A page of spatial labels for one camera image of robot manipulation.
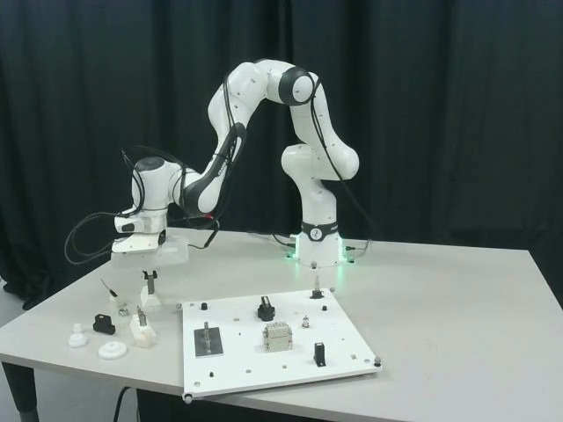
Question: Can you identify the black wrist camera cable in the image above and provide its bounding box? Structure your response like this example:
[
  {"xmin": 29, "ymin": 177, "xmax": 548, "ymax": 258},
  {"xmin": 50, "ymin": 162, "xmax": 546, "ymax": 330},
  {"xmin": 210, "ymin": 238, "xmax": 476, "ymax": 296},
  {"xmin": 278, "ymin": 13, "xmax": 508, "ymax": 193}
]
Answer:
[{"xmin": 64, "ymin": 209, "xmax": 134, "ymax": 266}]

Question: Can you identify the black D-SUB plug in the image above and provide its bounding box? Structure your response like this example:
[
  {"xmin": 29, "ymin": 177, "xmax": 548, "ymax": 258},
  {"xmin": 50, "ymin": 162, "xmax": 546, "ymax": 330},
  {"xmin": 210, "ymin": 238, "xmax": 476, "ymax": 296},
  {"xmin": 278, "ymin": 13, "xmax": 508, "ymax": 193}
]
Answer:
[{"xmin": 91, "ymin": 312, "xmax": 117, "ymax": 337}]

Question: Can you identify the white large gear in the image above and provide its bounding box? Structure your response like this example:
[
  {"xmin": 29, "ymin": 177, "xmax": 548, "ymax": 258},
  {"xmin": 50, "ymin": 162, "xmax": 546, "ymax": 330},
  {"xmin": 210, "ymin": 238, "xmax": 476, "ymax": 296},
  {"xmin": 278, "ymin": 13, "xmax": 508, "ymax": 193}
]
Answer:
[{"xmin": 97, "ymin": 341, "xmax": 129, "ymax": 361}]

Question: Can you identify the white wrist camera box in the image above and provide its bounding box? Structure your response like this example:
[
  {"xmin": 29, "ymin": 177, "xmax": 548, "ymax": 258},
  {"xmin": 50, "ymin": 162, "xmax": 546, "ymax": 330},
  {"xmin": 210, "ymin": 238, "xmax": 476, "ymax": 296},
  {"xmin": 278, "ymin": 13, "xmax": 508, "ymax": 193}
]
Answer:
[{"xmin": 114, "ymin": 214, "xmax": 146, "ymax": 235}]

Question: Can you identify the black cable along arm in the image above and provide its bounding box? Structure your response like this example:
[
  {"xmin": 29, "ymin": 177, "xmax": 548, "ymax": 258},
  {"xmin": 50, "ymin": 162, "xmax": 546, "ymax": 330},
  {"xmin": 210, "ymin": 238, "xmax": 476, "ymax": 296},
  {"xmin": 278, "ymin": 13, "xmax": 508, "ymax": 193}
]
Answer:
[{"xmin": 121, "ymin": 69, "xmax": 375, "ymax": 251}]

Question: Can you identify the flat white mounting plate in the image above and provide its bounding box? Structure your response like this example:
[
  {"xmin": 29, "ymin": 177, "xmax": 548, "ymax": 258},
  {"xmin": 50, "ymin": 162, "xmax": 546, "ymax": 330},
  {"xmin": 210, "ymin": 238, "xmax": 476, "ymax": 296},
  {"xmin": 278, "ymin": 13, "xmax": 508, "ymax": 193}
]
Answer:
[{"xmin": 110, "ymin": 236, "xmax": 165, "ymax": 257}]

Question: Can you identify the white round peg holder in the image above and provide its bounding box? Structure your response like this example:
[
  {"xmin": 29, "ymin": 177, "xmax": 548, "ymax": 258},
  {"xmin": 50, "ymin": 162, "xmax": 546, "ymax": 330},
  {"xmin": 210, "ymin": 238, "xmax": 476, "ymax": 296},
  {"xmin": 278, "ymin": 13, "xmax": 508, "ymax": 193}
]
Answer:
[{"xmin": 128, "ymin": 316, "xmax": 153, "ymax": 341}]

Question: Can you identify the cream cube holder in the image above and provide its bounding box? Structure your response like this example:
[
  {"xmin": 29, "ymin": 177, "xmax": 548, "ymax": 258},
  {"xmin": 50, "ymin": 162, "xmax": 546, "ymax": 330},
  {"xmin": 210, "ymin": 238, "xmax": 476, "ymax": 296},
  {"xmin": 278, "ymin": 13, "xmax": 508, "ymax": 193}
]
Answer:
[{"xmin": 134, "ymin": 330, "xmax": 158, "ymax": 350}]

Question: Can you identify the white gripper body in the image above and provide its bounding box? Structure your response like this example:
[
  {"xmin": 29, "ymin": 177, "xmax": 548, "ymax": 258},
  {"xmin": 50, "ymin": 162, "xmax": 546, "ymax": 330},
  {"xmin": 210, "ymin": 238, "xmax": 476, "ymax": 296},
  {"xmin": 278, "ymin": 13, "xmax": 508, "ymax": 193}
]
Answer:
[{"xmin": 109, "ymin": 239, "xmax": 189, "ymax": 268}]

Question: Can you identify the black cable under table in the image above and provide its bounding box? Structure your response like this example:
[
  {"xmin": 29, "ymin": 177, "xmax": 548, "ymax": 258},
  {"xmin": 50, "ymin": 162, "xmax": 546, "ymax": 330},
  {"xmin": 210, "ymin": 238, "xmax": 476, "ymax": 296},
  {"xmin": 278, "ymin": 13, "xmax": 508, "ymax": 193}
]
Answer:
[{"xmin": 114, "ymin": 385, "xmax": 134, "ymax": 422}]

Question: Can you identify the black base cable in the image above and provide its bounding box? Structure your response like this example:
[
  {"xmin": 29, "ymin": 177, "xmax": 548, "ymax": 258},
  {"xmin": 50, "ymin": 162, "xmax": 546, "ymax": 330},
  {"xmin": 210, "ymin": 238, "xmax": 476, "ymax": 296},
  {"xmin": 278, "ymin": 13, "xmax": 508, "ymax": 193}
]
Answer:
[
  {"xmin": 270, "ymin": 232, "xmax": 302, "ymax": 249},
  {"xmin": 343, "ymin": 238, "xmax": 375, "ymax": 256}
]

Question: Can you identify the thin black rod red tag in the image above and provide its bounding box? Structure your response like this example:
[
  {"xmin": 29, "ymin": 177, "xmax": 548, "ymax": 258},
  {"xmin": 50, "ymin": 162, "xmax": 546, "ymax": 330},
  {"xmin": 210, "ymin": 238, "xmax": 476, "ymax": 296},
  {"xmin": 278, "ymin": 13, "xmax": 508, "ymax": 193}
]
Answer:
[{"xmin": 200, "ymin": 213, "xmax": 223, "ymax": 249}]

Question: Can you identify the black curtain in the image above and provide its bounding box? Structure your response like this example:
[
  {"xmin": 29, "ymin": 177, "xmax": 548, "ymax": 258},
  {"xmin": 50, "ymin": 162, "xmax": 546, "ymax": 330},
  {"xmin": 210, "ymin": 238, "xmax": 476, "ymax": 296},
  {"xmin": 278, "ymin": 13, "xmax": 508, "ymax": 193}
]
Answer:
[{"xmin": 0, "ymin": 0, "xmax": 563, "ymax": 311}]

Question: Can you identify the white task board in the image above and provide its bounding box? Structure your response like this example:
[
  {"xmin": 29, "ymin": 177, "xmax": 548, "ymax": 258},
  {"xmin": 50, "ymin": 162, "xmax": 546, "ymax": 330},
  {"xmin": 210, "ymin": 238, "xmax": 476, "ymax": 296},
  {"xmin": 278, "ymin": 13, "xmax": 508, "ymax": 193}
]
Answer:
[{"xmin": 178, "ymin": 287, "xmax": 383, "ymax": 392}]

